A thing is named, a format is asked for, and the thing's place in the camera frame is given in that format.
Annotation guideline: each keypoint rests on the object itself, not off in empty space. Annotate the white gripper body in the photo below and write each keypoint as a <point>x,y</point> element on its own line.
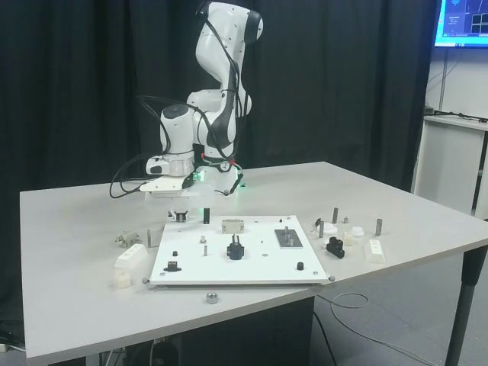
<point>179,199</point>

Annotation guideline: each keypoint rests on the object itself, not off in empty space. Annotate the metal square peg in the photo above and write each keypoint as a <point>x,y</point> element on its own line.
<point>149,238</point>
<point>180,217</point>
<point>336,215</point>

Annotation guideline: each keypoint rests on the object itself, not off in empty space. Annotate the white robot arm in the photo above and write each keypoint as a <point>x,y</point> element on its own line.
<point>213,57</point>

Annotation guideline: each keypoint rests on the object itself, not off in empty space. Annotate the white long peg holder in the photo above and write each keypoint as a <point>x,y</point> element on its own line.
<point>375,251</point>
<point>131,258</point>

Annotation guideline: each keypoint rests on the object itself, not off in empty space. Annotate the tall seated metal peg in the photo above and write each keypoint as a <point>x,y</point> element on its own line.
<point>286,230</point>

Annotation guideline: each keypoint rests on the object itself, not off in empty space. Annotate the thick metal round peg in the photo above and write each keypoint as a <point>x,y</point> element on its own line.
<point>379,227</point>

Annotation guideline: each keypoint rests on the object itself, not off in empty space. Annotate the black upright block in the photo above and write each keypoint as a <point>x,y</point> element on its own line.
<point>207,216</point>

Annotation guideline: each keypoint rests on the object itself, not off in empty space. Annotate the flat white mounting plate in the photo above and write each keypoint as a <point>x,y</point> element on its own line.
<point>160,185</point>

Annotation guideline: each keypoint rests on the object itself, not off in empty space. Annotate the metal BNC plug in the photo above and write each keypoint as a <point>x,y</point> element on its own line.
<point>203,240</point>

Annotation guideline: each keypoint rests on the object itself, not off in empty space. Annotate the black Ethernet plug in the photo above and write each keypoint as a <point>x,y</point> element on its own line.
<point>172,266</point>

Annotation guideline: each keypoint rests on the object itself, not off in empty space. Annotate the metal D-SUB connector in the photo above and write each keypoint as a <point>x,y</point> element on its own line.
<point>127,241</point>

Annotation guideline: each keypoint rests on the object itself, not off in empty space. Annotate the white task board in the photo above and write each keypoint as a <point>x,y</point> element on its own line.
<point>236,270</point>

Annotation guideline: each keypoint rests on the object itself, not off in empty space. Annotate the cream small holder block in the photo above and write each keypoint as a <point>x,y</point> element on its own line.
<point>121,281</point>

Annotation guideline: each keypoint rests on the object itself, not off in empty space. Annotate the metal nut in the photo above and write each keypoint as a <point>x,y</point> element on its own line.
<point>210,298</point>

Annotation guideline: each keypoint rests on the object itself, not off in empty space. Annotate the black USB plug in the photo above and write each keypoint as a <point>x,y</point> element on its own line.
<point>318,223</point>

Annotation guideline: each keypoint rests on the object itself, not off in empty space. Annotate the white large gear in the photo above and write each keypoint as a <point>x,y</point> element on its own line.
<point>331,230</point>

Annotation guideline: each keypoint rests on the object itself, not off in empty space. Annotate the black D-SUB plug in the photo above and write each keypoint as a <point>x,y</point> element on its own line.
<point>336,246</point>

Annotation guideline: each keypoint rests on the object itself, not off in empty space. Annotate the cream round holder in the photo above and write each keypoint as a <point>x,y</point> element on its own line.
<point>348,238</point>

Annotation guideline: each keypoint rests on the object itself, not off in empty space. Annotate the white medium gear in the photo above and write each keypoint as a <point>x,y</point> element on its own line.
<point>357,231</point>

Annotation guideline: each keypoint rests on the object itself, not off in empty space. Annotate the black curtain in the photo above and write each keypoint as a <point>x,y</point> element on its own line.
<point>57,76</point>

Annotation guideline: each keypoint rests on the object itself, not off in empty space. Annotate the white cabinet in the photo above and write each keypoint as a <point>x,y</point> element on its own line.
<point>450,164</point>

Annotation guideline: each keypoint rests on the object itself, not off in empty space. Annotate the dark table leg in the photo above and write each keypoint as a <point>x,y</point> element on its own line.
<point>467,305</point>

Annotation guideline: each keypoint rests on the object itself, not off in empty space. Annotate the blue monitor screen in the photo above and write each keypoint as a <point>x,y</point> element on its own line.
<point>463,23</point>

